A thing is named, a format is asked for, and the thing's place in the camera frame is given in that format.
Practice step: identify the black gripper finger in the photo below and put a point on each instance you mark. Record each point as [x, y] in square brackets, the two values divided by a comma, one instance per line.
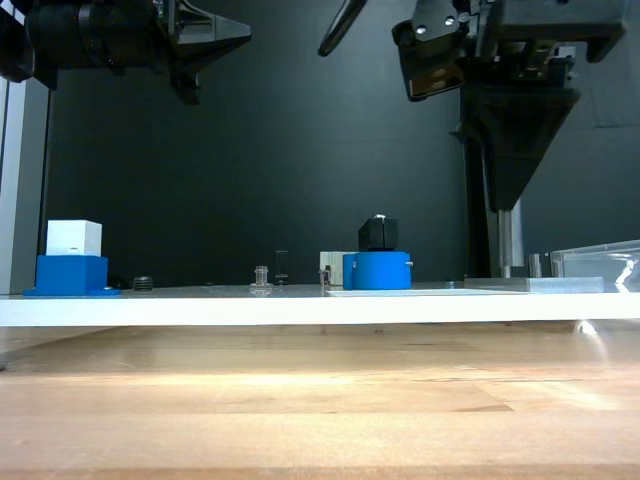
[210, 30]
[520, 140]
[205, 57]

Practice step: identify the grey cylinder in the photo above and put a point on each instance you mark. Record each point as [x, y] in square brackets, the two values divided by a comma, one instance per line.
[535, 265]

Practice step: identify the clear plastic tub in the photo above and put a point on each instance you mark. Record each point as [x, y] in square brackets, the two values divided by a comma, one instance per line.
[590, 265]

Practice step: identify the grey holder block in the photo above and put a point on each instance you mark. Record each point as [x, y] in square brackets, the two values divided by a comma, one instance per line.
[550, 284]

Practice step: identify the black block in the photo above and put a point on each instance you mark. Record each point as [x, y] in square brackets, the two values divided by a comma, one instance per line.
[377, 232]

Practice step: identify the thin white plate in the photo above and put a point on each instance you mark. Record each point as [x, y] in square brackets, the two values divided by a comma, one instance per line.
[425, 293]

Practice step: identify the white cube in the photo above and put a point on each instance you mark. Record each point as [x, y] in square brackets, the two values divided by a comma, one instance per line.
[75, 237]

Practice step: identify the small black connector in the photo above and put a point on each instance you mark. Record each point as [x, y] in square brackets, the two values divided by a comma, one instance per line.
[281, 262]

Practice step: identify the black knurled screw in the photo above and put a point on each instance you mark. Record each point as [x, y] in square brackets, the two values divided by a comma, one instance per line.
[142, 284]

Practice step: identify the clear plastic connector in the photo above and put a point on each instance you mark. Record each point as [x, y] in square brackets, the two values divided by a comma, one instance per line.
[260, 280]

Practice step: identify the blue square base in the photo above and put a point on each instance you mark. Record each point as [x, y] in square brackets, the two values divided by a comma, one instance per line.
[70, 275]

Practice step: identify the white task board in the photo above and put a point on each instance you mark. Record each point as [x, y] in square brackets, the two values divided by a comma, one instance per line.
[200, 310]

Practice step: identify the white connector housing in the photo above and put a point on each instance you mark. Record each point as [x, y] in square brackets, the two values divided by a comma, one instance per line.
[331, 265]

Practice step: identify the small metal clamp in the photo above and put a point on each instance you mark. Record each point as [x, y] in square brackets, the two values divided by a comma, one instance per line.
[324, 279]

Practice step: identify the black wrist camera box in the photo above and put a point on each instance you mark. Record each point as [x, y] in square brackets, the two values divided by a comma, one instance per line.
[430, 75]

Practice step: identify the blue round mount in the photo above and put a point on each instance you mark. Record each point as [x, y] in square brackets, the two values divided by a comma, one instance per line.
[377, 272]

